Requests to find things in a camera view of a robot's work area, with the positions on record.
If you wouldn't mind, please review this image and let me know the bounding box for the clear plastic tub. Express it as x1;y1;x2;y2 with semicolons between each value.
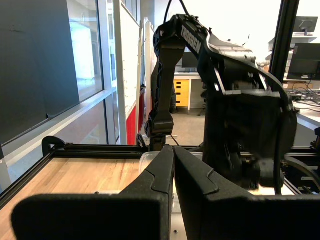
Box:
139;150;206;177

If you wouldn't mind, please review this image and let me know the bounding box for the yellow drawer cabinet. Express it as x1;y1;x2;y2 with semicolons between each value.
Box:
174;79;191;108

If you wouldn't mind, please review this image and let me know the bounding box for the black office chair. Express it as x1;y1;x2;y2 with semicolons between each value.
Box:
198;81;209;117

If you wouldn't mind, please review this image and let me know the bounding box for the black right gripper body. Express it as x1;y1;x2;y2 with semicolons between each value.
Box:
202;89;299;190

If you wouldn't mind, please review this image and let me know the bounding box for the black computer monitor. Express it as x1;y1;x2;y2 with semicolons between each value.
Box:
181;51;201;74
286;43;320;81
293;16;319;36

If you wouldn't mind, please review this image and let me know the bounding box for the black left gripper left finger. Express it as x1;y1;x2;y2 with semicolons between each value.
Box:
11;145;175;240

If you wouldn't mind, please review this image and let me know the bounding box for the white task board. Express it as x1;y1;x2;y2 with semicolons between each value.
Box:
94;189;188;240

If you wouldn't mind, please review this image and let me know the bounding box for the white partition board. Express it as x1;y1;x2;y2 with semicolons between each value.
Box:
113;0;145;146

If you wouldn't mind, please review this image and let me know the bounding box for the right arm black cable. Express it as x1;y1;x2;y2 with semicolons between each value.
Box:
163;0;291;196

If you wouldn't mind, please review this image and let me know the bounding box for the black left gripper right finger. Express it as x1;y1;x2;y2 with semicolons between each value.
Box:
173;146;320;240

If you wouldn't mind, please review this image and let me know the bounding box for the black table frame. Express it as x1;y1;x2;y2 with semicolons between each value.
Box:
0;0;320;210

